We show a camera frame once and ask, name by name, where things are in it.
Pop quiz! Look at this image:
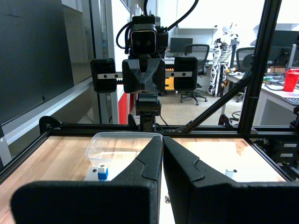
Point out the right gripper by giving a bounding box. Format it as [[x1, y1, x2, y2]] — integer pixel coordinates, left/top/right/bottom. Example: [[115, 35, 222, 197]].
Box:
[[90, 56, 199, 94]]

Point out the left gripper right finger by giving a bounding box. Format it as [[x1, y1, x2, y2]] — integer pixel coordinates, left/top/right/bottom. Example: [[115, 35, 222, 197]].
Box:
[[163, 136, 299, 224]]

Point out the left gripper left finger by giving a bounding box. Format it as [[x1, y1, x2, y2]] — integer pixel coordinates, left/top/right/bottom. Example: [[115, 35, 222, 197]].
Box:
[[10, 136, 163, 224]]

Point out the yellow cabinet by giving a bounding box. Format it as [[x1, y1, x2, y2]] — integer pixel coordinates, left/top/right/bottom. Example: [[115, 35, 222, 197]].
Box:
[[164, 76, 175, 91]]

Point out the small blue white connector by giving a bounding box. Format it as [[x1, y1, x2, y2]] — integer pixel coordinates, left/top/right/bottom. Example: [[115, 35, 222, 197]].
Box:
[[97, 163, 109, 182]]

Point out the black computer monitor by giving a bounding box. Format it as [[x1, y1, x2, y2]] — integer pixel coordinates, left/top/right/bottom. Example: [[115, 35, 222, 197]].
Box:
[[272, 29, 295, 68], [170, 37, 194, 54]]

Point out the clear plastic tub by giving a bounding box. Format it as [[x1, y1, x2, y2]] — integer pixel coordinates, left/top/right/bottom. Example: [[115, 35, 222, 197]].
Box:
[[85, 131, 164, 169]]

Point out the white task board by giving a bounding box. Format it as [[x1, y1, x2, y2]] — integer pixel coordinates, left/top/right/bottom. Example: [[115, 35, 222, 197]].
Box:
[[84, 163, 287, 224]]

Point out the black labelled control box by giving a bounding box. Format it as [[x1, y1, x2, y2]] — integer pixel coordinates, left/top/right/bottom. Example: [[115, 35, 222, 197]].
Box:
[[254, 137, 299, 164]]

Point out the white office desk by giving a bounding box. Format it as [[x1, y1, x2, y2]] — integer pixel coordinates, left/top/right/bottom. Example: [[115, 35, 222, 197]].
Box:
[[227, 71, 299, 128]]

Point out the red cup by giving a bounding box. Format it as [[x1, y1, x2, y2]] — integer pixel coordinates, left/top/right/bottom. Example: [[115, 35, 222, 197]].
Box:
[[283, 68, 299, 92]]

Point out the small silver bracket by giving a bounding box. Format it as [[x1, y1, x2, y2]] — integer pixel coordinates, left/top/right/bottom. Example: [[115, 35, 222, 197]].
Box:
[[224, 168, 239, 180]]

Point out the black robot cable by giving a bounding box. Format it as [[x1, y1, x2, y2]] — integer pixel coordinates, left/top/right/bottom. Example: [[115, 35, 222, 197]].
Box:
[[167, 0, 200, 31], [116, 23, 131, 55]]

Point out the white lattice robot frame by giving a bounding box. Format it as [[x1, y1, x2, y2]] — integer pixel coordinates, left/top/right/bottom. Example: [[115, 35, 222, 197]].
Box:
[[207, 23, 242, 96]]

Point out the black metal frame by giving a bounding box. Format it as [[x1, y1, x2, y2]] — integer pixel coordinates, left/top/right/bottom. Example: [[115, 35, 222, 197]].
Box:
[[0, 0, 299, 187]]

